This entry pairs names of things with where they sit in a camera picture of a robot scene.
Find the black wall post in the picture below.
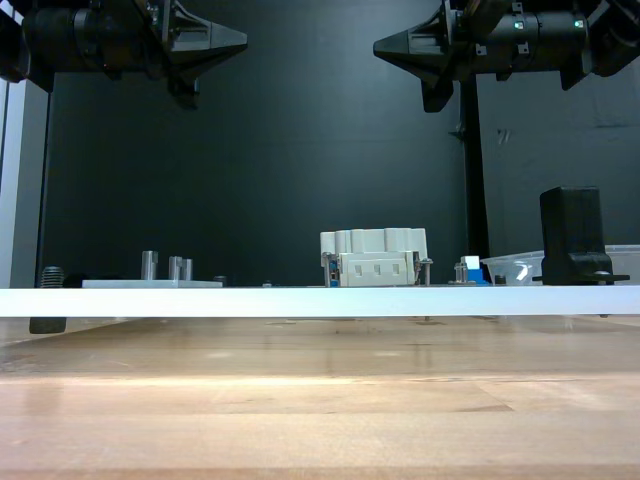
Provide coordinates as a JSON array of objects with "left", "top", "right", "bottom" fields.
[{"left": 448, "top": 79, "right": 491, "bottom": 259}]

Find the beige connector housing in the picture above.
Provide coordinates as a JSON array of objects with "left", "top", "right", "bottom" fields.
[{"left": 319, "top": 227, "right": 434, "bottom": 289}]

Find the grey metal wall frame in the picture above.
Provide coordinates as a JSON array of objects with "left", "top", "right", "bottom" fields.
[{"left": 0, "top": 77, "right": 41, "bottom": 290}]

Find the small blue white connector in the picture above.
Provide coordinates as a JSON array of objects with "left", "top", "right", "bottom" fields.
[{"left": 448, "top": 254, "right": 490, "bottom": 287}]

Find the black socket housing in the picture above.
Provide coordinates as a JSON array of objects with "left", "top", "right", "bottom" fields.
[{"left": 532, "top": 186, "right": 631, "bottom": 287}]

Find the clear plastic tub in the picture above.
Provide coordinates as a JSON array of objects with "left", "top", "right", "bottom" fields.
[{"left": 479, "top": 243, "right": 640, "bottom": 287}]

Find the black rubber foot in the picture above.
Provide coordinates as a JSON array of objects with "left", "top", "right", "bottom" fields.
[{"left": 28, "top": 316, "right": 67, "bottom": 335}]

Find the white taskboard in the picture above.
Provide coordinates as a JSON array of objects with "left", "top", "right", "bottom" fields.
[{"left": 0, "top": 283, "right": 640, "bottom": 319}]

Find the grey metal plate with pegs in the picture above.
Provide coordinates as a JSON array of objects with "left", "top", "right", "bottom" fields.
[{"left": 82, "top": 249, "right": 224, "bottom": 290}]

